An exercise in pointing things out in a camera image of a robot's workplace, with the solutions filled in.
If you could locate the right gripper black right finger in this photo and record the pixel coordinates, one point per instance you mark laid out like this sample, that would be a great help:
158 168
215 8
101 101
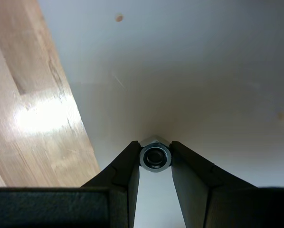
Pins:
192 180

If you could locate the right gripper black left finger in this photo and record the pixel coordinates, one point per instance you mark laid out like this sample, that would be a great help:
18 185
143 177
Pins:
123 180

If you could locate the silver M12 hex nut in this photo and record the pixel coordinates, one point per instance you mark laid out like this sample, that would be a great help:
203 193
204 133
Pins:
156 142

